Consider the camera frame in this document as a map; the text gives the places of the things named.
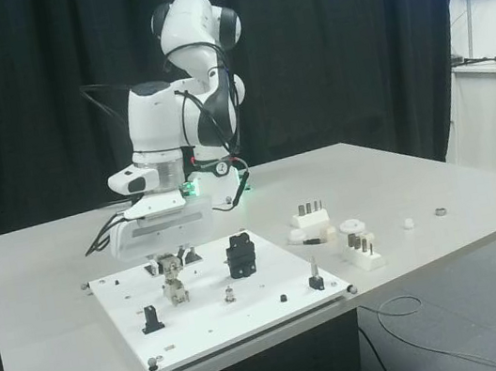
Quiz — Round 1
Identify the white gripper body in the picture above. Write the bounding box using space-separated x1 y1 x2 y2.
104 195 219 266

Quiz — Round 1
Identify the beige metal waterproof plug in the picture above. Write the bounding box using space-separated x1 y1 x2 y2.
157 252 187 286

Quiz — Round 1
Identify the black D-SUB plug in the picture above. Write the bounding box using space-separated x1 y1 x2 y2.
221 229 262 281

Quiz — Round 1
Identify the white task board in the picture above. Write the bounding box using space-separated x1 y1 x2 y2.
74 214 366 371

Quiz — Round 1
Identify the white round peg holder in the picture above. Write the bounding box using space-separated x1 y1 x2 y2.
288 208 332 232

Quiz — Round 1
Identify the white large gear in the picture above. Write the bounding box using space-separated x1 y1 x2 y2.
338 217 365 237

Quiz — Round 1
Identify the white square peg holder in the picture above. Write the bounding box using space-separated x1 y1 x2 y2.
340 239 386 277

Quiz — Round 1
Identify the black curtain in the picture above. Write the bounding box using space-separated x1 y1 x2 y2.
0 0 496 371

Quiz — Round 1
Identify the white cabinet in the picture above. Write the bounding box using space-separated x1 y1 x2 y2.
440 57 496 196

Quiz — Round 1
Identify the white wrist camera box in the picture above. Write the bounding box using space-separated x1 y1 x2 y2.
105 162 160 201

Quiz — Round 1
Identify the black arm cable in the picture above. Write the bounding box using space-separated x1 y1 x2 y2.
56 59 259 257

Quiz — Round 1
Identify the thin grey floor cable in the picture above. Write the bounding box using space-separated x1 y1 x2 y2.
357 280 496 371

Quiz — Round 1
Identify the black cable bundle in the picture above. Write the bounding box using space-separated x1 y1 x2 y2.
449 50 496 77

